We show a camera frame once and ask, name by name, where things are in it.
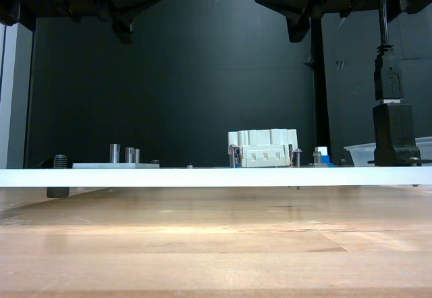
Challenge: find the black USB plug with cable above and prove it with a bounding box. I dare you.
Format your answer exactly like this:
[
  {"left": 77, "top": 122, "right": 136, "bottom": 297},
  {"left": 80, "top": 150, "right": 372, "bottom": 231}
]
[{"left": 373, "top": 0, "right": 405, "bottom": 105}]

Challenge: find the beige multi-pin connector housing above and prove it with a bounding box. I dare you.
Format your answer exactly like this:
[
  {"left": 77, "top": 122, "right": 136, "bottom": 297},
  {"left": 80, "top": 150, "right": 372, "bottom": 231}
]
[{"left": 227, "top": 128, "right": 298, "bottom": 168}]

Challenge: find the small blue white connector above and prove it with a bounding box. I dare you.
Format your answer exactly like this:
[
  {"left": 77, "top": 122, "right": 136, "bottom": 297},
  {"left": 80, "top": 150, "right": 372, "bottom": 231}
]
[{"left": 314, "top": 145, "right": 331, "bottom": 168}]

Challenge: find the black USB socket housing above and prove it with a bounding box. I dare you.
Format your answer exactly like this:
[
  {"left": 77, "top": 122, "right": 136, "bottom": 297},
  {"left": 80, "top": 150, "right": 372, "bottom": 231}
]
[{"left": 367, "top": 103, "right": 432, "bottom": 166}]

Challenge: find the tall silver metal peg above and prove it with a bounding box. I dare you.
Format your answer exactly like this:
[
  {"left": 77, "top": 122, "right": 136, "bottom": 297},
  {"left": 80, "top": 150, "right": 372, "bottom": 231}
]
[{"left": 109, "top": 143, "right": 122, "bottom": 164}]

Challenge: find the grey metal plate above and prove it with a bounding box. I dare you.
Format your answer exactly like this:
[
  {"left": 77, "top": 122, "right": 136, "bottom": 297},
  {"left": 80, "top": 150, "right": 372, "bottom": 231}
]
[{"left": 72, "top": 162, "right": 160, "bottom": 170}]

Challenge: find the clear plastic tub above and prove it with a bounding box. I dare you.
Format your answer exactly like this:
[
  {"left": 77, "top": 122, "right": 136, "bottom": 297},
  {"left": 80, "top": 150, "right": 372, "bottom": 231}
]
[{"left": 342, "top": 136, "right": 432, "bottom": 168}]

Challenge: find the large black standoff bolt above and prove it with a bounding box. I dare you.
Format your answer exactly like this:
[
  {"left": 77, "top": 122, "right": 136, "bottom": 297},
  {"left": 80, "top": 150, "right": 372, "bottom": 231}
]
[{"left": 46, "top": 154, "right": 71, "bottom": 199}]

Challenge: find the white task board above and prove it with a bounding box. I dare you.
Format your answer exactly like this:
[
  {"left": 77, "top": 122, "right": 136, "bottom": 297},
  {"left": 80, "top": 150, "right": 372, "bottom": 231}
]
[{"left": 0, "top": 166, "right": 432, "bottom": 189}]

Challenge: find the black wall post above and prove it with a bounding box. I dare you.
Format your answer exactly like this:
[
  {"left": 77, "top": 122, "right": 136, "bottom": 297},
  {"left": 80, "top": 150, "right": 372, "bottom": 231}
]
[{"left": 303, "top": 16, "right": 331, "bottom": 164}]

